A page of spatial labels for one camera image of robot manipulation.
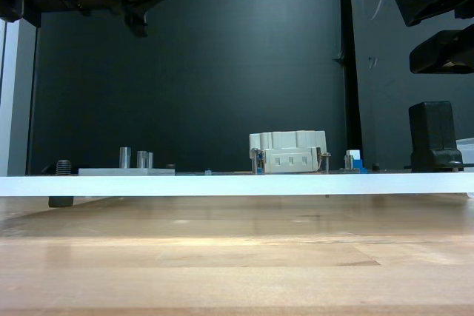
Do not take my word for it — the clear plastic tub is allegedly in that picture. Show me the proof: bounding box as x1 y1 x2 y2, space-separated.
455 138 474 166

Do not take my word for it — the black wall post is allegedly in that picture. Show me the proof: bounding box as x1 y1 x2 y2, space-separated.
336 0 364 164

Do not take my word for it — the beige multi-pin connector housing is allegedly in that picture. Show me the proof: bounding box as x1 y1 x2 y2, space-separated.
248 130 333 175

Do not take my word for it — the grey metal peg plate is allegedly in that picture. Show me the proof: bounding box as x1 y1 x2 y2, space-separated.
78 167 176 176

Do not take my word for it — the black board foot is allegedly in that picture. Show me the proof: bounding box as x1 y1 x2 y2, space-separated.
47 195 74 209

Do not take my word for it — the tall silver metal peg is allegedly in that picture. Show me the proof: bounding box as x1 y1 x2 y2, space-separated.
118 147 133 169

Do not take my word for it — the blue white bracket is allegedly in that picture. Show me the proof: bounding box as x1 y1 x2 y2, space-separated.
350 148 367 173

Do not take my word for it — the black connector housing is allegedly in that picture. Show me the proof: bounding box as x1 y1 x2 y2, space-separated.
405 100 466 173

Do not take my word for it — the white taskboard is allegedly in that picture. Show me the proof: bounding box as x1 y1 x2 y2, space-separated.
0 171 474 198

